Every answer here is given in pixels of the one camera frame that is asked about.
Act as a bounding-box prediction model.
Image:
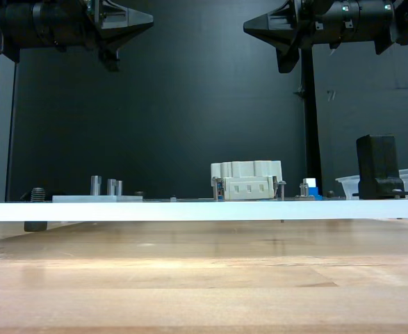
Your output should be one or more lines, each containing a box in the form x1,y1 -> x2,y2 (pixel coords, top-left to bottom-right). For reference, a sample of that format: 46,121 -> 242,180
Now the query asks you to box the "grey metal bar plate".
53,194 -> 144,203

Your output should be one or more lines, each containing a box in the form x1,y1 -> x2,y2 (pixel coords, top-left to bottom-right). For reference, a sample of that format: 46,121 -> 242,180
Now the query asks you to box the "small white blue socket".
300,177 -> 322,200

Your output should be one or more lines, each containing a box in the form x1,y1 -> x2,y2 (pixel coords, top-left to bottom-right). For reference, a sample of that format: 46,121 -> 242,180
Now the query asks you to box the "beige connector housing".
211,159 -> 288,202

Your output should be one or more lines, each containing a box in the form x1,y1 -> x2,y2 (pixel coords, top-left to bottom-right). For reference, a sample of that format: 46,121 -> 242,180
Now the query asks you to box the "clear plastic tub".
334,166 -> 408,201

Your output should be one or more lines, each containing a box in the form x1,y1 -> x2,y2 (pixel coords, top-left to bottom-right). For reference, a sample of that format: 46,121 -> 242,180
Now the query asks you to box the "white task board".
0,198 -> 408,223

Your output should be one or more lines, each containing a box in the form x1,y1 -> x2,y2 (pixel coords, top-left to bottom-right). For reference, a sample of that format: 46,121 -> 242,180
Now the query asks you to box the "black wall post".
299,47 -> 323,198

